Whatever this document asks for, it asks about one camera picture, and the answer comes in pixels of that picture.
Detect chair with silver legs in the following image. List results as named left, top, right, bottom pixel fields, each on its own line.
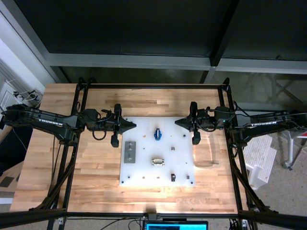
left=275, top=119, right=307, bottom=171

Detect white task board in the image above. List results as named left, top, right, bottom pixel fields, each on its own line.
left=119, top=116, right=197, bottom=187

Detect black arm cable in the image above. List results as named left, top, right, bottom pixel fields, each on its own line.
left=92, top=124, right=107, bottom=141
left=199, top=121, right=218, bottom=132

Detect clear plastic tub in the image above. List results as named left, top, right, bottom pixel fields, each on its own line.
left=193, top=133, right=220, bottom=169

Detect black table frame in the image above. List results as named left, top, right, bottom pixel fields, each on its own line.
left=0, top=76, right=307, bottom=230

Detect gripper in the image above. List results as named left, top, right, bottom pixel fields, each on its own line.
left=174, top=102, right=213, bottom=146
left=103, top=103, right=137, bottom=148

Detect screen with blue edge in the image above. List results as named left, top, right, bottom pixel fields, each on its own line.
left=144, top=220, right=209, bottom=230

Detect grey metal plate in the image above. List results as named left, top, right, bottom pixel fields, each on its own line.
left=123, top=140, right=137, bottom=164

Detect small black camera box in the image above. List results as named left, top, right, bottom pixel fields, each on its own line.
left=146, top=207, right=158, bottom=220

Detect grey pillar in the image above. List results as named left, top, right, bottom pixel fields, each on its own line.
left=0, top=0, right=62, bottom=83

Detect black wall beam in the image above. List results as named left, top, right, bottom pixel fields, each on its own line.
left=200, top=0, right=240, bottom=83

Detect grey horizontal beam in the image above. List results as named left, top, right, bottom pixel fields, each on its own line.
left=47, top=53, right=307, bottom=75

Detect tangled cables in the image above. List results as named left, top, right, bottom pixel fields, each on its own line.
left=12, top=89, right=41, bottom=103

